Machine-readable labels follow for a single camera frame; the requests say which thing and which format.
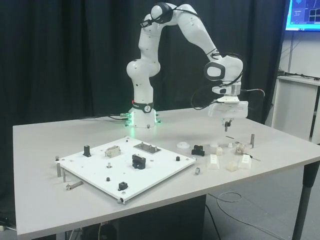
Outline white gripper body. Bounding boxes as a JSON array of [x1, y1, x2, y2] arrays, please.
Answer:
[[208, 100, 250, 119]]

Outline clear Ethernet plug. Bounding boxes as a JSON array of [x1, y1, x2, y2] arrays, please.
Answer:
[[234, 141, 247, 156]]

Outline black D-SUB plug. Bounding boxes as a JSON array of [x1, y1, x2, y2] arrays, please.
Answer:
[[190, 144, 207, 158]]

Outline long white sloped holder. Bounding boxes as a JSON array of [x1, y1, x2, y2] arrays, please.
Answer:
[[205, 153, 221, 171]]

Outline wide white sloped holder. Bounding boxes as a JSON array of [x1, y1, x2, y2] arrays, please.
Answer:
[[237, 153, 252, 170]]

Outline long thin black pin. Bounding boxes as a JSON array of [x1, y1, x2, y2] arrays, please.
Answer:
[[245, 152, 262, 162]]

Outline translucent white block holder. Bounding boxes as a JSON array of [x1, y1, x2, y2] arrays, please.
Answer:
[[225, 160, 239, 173]]

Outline white cabinet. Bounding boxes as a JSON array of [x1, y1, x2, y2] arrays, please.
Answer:
[[270, 74, 320, 145]]

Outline dark grey table leg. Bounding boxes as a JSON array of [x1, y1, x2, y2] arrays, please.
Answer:
[[291, 165, 315, 240]]

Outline white task board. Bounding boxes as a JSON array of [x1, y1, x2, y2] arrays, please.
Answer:
[[54, 135, 197, 204]]

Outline blue monitor screen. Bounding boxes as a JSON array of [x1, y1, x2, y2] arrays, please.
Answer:
[[284, 0, 320, 32]]

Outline metal bolt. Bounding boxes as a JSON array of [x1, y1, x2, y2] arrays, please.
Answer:
[[64, 181, 84, 192]]

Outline black curtain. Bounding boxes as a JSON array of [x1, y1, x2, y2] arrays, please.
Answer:
[[0, 0, 287, 227]]

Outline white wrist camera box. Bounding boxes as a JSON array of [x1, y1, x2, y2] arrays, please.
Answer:
[[211, 85, 231, 95]]

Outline black gripper cable bundle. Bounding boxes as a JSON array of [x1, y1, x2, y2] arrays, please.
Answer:
[[190, 84, 221, 111]]

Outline grey floor cable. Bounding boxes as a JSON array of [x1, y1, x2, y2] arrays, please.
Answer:
[[216, 191, 297, 240]]

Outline black base cables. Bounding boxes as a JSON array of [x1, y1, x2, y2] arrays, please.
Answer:
[[84, 113, 132, 122]]

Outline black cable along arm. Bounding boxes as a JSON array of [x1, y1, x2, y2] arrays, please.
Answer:
[[139, 2, 227, 62]]

